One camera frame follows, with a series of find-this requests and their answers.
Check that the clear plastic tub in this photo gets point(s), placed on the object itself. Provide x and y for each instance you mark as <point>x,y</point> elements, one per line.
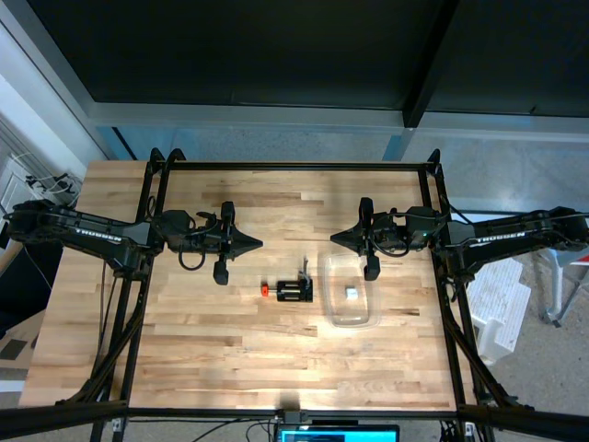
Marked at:
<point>354,317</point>

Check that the black vise with orange knob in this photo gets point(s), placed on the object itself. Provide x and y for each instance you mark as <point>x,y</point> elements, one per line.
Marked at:
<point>294,292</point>

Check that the laptop with blue screen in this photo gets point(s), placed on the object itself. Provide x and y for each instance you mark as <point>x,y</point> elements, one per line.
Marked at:
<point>336,435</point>

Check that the grey metal stand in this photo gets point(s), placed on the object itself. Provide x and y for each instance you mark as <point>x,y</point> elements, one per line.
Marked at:
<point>558,294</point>

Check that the black wall post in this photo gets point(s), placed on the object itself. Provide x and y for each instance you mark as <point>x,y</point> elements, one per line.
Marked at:
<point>432,60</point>

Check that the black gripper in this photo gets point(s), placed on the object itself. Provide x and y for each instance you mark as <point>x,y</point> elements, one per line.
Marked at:
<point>207,239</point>
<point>386,239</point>

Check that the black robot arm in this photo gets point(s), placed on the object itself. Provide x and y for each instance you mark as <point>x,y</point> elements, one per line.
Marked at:
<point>497,239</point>
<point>92,230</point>

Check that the black table level camera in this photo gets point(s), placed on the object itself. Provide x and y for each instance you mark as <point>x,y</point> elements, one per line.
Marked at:
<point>291,416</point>

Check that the black power plug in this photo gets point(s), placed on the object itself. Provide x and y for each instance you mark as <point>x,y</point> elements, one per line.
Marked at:
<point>65,183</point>
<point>36,183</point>

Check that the small white block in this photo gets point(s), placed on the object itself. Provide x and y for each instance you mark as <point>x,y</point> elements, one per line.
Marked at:
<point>352,293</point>

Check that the black aluminium frame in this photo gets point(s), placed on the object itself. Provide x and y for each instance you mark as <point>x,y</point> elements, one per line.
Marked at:
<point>294,166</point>

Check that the black USB-C socket adapter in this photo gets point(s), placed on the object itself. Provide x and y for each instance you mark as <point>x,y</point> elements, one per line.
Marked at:
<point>307,283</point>

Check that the white stepped foam block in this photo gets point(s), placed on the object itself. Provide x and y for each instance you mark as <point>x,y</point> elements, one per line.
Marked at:
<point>499,294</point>

